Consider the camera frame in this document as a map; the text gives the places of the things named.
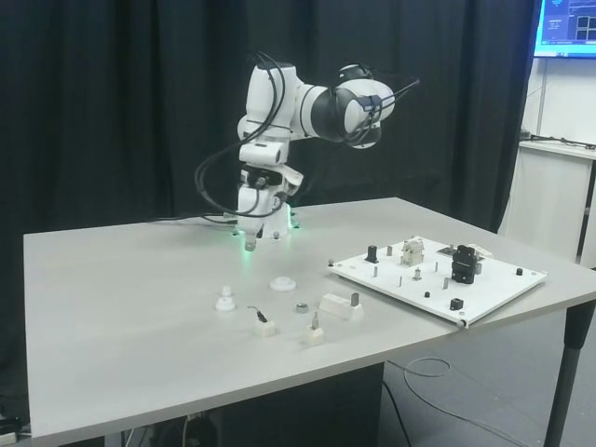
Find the black curtain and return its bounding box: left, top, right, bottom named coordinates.
left=0, top=0, right=541, bottom=447

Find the black box under table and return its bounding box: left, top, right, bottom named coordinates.
left=203, top=361, right=388, bottom=447

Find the black D-SUB plug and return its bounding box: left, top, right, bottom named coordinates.
left=451, top=243, right=478, bottom=287

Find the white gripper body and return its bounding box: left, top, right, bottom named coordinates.
left=237, top=183, right=276, bottom=237

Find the black table leg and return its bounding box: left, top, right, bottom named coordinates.
left=543, top=305, right=587, bottom=447

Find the blue screen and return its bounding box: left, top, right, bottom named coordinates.
left=532, top=0, right=596, bottom=61

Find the black cable on table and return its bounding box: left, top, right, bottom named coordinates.
left=152, top=210, right=244, bottom=225

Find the beige rectangular connector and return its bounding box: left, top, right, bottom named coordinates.
left=400, top=237, right=427, bottom=268

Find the black cable at wrist link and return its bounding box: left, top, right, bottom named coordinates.
left=252, top=49, right=286, bottom=139

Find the black cable bundle along arm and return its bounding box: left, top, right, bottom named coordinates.
left=194, top=64, right=423, bottom=221

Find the grey cable on floor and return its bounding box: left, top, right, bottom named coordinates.
left=401, top=357, right=553, bottom=423

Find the black cable on floor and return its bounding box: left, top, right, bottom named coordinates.
left=380, top=384, right=423, bottom=447

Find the black Ethernet plug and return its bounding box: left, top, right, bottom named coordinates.
left=245, top=305, right=272, bottom=325

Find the white task board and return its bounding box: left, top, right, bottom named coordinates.
left=326, top=236, right=548, bottom=330

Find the white wedge peg holder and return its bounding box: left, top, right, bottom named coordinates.
left=318, top=291, right=366, bottom=323

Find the white cabinet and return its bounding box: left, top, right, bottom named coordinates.
left=504, top=137, right=596, bottom=270

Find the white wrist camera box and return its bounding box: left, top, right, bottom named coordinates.
left=278, top=166, right=305, bottom=193

